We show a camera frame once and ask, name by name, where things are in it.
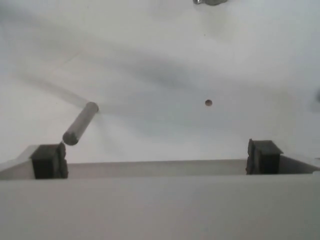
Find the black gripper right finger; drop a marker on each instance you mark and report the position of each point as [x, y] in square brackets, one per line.
[265, 157]

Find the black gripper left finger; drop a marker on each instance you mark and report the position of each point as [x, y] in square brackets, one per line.
[47, 162]

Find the white task board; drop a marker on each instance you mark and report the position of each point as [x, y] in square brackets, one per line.
[160, 62]

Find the metal round peg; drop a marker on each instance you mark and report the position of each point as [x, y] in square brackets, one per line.
[80, 123]

